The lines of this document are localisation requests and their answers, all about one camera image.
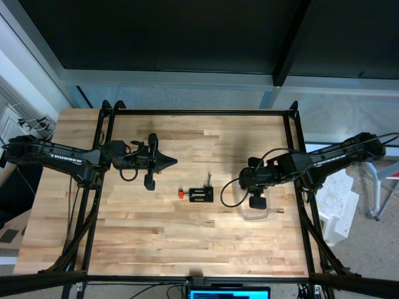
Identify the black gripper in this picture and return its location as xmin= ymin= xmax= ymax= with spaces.
xmin=130 ymin=133 xmax=179 ymax=191
xmin=238 ymin=156 xmax=281 ymax=211

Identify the clear plastic tub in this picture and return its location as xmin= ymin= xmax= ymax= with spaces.
xmin=232 ymin=173 xmax=272 ymax=223

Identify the black vise with orange knob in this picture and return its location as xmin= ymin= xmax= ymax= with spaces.
xmin=178 ymin=186 xmax=216 ymax=204

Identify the white plastic step block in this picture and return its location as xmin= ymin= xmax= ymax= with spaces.
xmin=314 ymin=169 xmax=356 ymax=249

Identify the blue laptop screen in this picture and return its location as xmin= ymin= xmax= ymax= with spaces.
xmin=186 ymin=286 xmax=271 ymax=299

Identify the white power strip with plugs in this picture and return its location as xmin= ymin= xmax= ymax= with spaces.
xmin=16 ymin=115 xmax=53 ymax=132

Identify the black overhead beam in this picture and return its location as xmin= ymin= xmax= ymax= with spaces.
xmin=272 ymin=0 xmax=312 ymax=87

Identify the large black box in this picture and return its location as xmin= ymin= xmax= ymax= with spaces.
xmin=0 ymin=161 xmax=44 ymax=230

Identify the brown cardboard box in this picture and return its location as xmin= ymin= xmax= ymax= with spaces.
xmin=0 ymin=207 xmax=32 ymax=266

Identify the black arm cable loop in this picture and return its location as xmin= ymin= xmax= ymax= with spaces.
xmin=219 ymin=176 xmax=251 ymax=209
xmin=119 ymin=166 xmax=139 ymax=183

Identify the black metal frame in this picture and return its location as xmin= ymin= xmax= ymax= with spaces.
xmin=0 ymin=99 xmax=399 ymax=299

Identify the small black camera box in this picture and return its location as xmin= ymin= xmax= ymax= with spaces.
xmin=186 ymin=270 xmax=207 ymax=285

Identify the grey metal chair frame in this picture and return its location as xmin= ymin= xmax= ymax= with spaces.
xmin=355 ymin=160 xmax=399 ymax=222

